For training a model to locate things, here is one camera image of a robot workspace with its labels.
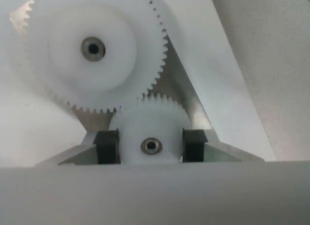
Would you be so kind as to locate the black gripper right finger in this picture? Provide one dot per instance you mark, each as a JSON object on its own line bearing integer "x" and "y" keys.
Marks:
{"x": 193, "y": 145}

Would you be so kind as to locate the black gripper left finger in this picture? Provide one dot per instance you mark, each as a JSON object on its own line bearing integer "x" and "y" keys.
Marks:
{"x": 106, "y": 147}

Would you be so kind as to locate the white medium gear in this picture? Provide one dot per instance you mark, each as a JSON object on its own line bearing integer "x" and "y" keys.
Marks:
{"x": 145, "y": 123}

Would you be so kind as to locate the white large gear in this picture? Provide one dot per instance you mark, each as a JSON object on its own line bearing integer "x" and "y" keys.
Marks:
{"x": 63, "y": 69}

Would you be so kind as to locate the white task board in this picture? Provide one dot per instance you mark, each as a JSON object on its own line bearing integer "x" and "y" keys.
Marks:
{"x": 208, "y": 65}

